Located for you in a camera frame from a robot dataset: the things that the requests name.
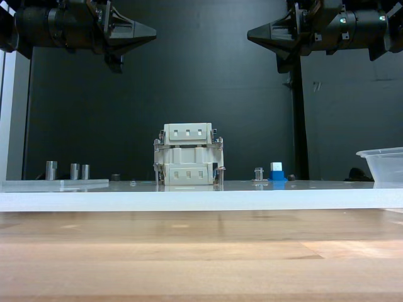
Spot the beige HAN10-E connector insert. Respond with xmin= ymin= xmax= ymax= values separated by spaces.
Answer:
xmin=153 ymin=123 xmax=225 ymax=149

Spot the beige connector base with screws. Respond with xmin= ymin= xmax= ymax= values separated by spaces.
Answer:
xmin=152 ymin=145 xmax=227 ymax=187

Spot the small silver threaded socket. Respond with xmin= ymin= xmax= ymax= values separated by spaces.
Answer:
xmin=251 ymin=167 xmax=269 ymax=184

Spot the black rounded object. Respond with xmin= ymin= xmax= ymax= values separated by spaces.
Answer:
xmin=347 ymin=167 xmax=375 ymax=182

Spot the clear plastic tub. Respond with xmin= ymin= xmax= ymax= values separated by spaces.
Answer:
xmin=355 ymin=147 xmax=403 ymax=190

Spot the clear acrylic plate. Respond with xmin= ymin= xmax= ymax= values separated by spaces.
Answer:
xmin=1 ymin=179 xmax=110 ymax=193

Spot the white board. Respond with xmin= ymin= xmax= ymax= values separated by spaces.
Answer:
xmin=0 ymin=179 xmax=403 ymax=213

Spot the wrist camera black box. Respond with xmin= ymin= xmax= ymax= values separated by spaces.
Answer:
xmin=275 ymin=52 xmax=295 ymax=75
xmin=105 ymin=52 xmax=124 ymax=75

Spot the black vertical frame post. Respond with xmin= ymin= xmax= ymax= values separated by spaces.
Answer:
xmin=290 ymin=55 xmax=312 ymax=181

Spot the pale vertical frame post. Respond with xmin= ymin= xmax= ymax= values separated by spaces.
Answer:
xmin=0 ymin=49 xmax=31 ymax=182

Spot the notched silver metal post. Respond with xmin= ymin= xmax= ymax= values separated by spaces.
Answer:
xmin=45 ymin=160 xmax=59 ymax=181

